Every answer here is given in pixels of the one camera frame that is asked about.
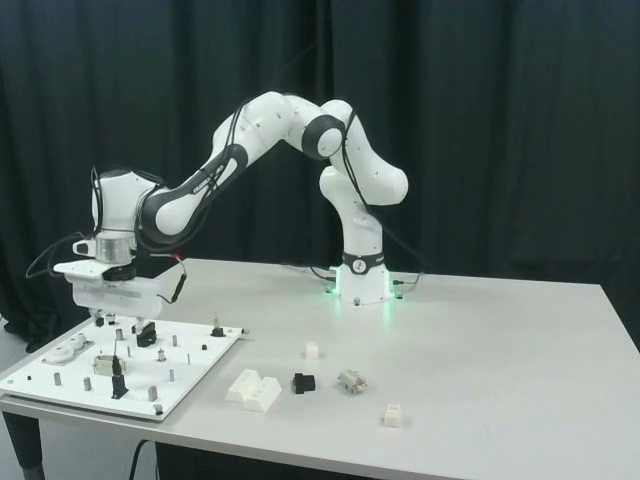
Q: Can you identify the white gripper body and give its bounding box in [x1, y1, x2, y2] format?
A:
[72, 277, 164, 319]

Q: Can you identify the thin black rod red tag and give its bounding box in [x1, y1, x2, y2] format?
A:
[168, 252, 188, 304]

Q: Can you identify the white large gear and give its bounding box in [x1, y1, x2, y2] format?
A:
[41, 344, 76, 365]

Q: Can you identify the black upright plug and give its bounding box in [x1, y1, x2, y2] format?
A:
[109, 342, 128, 400]

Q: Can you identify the white task board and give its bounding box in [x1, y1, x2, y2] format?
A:
[0, 318, 248, 424]

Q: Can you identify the white sloped holder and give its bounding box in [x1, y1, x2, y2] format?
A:
[225, 368, 261, 404]
[248, 375, 283, 413]

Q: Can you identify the dark table leg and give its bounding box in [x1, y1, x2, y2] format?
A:
[0, 410, 42, 480]

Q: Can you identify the black D-SUB plug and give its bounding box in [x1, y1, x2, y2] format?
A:
[292, 372, 318, 397]

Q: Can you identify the grey metal plug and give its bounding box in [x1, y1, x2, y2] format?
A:
[337, 369, 366, 397]

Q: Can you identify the black curtain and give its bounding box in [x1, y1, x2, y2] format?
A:
[0, 0, 640, 361]

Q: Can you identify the black looped cable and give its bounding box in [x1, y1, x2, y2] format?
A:
[26, 234, 97, 279]

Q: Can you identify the black cable under table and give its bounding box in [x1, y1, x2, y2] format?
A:
[130, 438, 157, 480]

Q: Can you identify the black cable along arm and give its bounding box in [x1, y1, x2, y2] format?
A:
[198, 98, 257, 217]

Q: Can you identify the black base cable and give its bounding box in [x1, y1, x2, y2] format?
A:
[306, 263, 342, 294]
[388, 269, 427, 301]

